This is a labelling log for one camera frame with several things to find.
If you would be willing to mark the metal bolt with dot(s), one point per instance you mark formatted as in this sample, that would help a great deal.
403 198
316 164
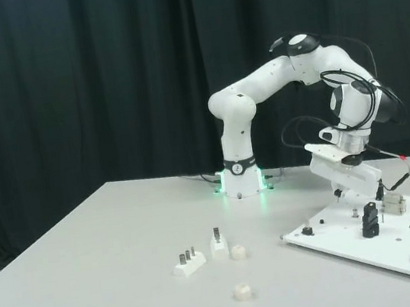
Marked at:
354 213

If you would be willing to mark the small white plug holder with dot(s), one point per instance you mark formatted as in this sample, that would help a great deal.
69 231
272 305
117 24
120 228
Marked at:
239 253
242 292

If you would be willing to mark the flat white mounting plate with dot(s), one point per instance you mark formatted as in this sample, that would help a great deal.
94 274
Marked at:
328 151

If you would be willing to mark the small metal round peg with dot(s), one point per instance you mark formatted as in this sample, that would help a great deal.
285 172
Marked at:
193 252

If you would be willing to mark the white round peg holder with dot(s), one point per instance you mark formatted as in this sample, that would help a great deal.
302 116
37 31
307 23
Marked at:
189 268

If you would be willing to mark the large metal round peg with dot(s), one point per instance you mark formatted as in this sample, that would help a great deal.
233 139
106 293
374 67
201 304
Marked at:
181 259

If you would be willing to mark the large metal square peg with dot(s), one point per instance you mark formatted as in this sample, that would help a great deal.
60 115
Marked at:
217 232

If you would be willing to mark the black D-SUB plug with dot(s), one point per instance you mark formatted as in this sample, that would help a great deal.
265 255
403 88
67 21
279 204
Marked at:
370 225

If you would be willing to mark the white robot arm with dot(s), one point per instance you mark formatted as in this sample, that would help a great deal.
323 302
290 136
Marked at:
229 107

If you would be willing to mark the black upright plug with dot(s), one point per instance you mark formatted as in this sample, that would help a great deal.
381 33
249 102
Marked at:
379 191

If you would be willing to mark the medium metal round peg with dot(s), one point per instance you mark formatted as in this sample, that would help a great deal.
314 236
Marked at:
187 255

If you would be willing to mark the black curtain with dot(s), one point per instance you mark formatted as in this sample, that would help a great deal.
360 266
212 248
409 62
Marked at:
61 67

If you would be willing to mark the white task board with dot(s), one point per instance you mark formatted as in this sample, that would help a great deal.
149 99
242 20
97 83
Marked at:
338 245

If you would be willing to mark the white square peg holder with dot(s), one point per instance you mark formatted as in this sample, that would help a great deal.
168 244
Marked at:
219 249

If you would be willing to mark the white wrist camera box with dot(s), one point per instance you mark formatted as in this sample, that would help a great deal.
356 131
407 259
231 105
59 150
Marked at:
328 134

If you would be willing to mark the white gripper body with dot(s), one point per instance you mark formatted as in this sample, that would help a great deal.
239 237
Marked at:
352 181

